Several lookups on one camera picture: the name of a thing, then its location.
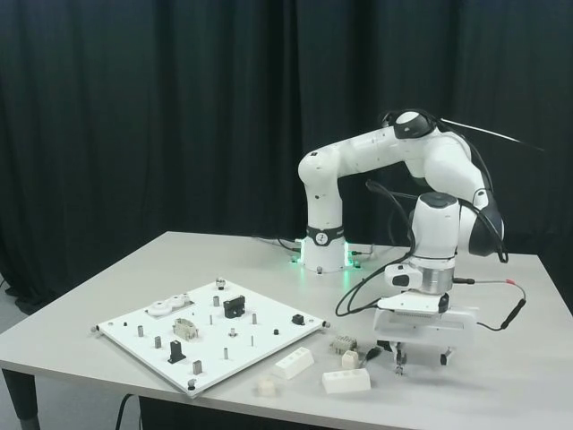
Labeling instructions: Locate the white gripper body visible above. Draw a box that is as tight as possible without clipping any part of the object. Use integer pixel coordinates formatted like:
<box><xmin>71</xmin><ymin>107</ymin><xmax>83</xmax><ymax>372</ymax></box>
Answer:
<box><xmin>373</xmin><ymin>307</ymin><xmax>477</xmax><ymax>345</ymax></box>

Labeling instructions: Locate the white peg holder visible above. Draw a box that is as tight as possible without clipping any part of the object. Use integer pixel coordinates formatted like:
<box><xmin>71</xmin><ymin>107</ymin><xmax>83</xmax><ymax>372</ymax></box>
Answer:
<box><xmin>273</xmin><ymin>346</ymin><xmax>314</xmax><ymax>380</ymax></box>
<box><xmin>321</xmin><ymin>367</ymin><xmax>373</xmax><ymax>396</ymax></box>

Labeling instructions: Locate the grey rectangular plug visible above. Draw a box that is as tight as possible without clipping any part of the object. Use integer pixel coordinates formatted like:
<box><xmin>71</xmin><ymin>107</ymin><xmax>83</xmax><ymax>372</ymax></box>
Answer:
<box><xmin>329</xmin><ymin>335</ymin><xmax>358</xmax><ymax>357</ymax></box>

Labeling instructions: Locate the black D-SUB plug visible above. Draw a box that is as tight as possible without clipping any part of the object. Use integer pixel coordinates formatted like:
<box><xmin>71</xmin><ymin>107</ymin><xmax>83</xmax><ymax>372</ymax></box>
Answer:
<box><xmin>222</xmin><ymin>295</ymin><xmax>248</xmax><ymax>321</ymax></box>

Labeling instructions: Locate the white task board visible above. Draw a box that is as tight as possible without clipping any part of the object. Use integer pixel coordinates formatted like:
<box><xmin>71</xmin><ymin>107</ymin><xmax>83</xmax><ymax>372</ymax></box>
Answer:
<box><xmin>90</xmin><ymin>276</ymin><xmax>331</xmax><ymax>399</ymax></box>

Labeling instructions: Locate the grey rectangular connector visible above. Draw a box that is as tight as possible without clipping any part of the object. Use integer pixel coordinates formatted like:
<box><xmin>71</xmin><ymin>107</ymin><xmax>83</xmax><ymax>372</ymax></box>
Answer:
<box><xmin>171</xmin><ymin>317</ymin><xmax>201</xmax><ymax>339</ymax></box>

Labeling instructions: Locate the black cabinet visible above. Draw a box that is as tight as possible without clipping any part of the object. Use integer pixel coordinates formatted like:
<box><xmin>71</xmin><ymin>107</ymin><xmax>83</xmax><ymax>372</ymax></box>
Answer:
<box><xmin>137</xmin><ymin>393</ymin><xmax>252</xmax><ymax>430</ymax></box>

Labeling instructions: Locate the black curtain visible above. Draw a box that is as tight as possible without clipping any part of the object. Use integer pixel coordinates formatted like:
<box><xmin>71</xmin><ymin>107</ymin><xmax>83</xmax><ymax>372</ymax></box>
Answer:
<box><xmin>0</xmin><ymin>0</ymin><xmax>573</xmax><ymax>310</ymax></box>

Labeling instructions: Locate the dark table leg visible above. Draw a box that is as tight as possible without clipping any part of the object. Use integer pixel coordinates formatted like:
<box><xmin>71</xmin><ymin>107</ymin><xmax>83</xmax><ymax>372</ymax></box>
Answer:
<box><xmin>1</xmin><ymin>367</ymin><xmax>38</xmax><ymax>430</ymax></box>

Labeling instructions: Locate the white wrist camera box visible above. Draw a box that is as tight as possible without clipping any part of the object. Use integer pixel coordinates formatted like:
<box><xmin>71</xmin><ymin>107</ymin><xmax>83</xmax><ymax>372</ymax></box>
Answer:
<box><xmin>383</xmin><ymin>264</ymin><xmax>423</xmax><ymax>290</ymax></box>

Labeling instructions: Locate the thin black rod on wire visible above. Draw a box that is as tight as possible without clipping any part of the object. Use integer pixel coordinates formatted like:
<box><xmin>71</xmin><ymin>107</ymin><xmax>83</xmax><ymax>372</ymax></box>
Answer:
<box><xmin>451</xmin><ymin>277</ymin><xmax>527</xmax><ymax>333</ymax></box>

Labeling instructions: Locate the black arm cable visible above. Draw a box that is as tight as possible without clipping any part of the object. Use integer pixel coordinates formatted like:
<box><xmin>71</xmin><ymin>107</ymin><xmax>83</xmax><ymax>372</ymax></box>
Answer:
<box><xmin>335</xmin><ymin>109</ymin><xmax>511</xmax><ymax>320</ymax></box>

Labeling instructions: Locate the thin white strap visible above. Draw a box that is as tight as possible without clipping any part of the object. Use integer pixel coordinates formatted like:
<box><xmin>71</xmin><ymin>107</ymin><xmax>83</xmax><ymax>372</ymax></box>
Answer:
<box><xmin>440</xmin><ymin>116</ymin><xmax>546</xmax><ymax>152</ymax></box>

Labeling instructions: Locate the black floor cable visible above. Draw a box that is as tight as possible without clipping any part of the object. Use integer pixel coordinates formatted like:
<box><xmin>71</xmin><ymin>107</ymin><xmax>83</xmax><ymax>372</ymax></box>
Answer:
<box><xmin>116</xmin><ymin>392</ymin><xmax>138</xmax><ymax>430</ymax></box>

